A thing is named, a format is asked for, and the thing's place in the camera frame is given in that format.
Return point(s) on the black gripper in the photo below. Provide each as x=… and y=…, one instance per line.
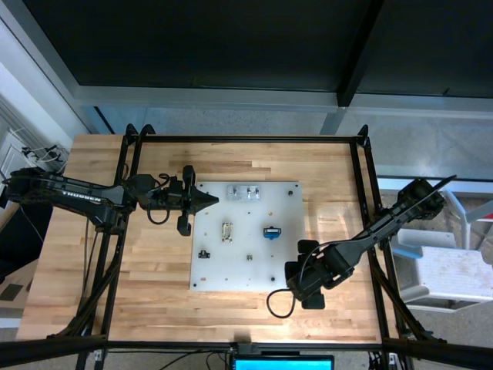
x=317, y=275
x=186, y=200

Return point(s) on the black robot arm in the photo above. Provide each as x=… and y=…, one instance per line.
x=77, y=194
x=385, y=223

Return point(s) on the grey multi-pin connector housing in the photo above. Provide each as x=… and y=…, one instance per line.
x=227, y=232

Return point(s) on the aluminium plate with posts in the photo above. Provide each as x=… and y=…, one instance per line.
x=242, y=193

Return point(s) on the blue and black socket block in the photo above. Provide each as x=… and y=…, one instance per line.
x=272, y=233

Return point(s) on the black clamp socket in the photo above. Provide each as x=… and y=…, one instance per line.
x=204, y=254

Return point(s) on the white mounting board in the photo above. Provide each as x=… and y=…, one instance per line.
x=239, y=243

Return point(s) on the blue laptop screen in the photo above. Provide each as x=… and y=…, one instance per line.
x=281, y=364

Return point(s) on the white step stool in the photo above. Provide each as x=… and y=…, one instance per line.
x=454, y=270

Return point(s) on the white tubular chair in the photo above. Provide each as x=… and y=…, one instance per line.
x=464, y=219

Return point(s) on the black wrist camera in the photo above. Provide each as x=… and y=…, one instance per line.
x=175, y=184

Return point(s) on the black table frame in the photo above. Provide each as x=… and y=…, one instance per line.
x=246, y=137

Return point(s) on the black table-edge camera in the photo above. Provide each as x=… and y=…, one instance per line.
x=248, y=348

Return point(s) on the black wall column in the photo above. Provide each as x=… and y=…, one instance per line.
x=358, y=58

